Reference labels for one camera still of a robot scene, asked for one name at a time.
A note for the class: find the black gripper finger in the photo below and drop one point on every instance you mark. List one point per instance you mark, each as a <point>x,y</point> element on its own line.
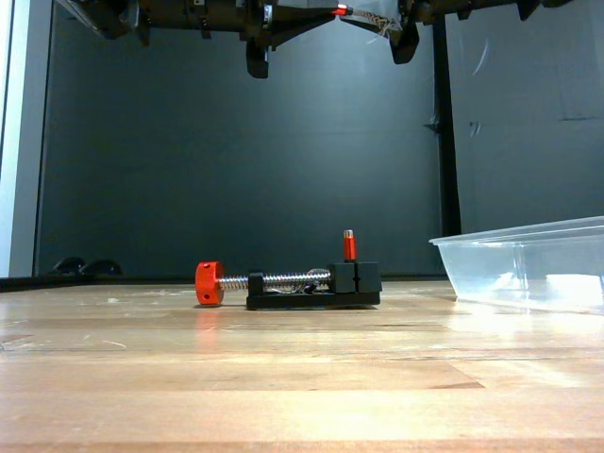
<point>292,26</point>

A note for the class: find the black vise hub orange knob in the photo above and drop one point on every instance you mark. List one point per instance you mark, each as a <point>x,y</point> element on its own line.
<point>349,283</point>

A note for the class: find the black rounded object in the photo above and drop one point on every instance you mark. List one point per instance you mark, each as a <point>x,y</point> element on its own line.
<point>68,265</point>
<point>101,268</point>

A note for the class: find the white foam block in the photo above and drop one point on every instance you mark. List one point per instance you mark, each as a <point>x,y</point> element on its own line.
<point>573,288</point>

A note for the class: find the clear plastic tub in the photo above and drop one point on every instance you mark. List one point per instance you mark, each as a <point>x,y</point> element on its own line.
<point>486,264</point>

